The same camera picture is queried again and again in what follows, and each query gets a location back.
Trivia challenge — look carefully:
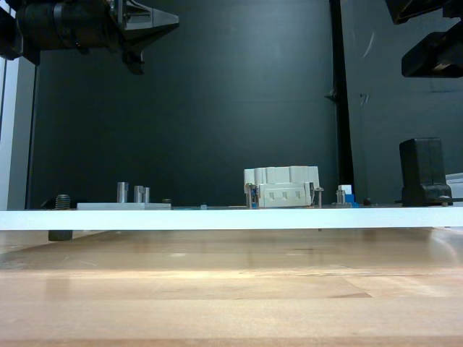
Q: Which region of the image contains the grey metal bar plate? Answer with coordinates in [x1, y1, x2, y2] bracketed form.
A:
[76, 202, 171, 210]

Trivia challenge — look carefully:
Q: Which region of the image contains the black connector housing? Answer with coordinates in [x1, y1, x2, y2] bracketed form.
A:
[396, 138, 454, 207]

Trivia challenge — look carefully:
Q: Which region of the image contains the small blue white connector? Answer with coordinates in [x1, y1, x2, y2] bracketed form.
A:
[341, 184, 357, 207]

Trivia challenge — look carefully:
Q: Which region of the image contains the small metal clamp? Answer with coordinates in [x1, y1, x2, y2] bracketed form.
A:
[331, 184, 345, 208]

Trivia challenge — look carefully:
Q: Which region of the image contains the beige multi-pin connector housing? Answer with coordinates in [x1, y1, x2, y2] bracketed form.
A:
[243, 165, 321, 209]

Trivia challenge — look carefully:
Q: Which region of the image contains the white task board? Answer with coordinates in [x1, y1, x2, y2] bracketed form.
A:
[0, 203, 463, 231]

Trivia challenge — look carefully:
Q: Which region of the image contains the black wall post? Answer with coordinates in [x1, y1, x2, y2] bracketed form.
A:
[324, 0, 354, 207]

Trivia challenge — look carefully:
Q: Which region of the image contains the grey window frame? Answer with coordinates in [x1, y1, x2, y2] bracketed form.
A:
[0, 56, 37, 210]

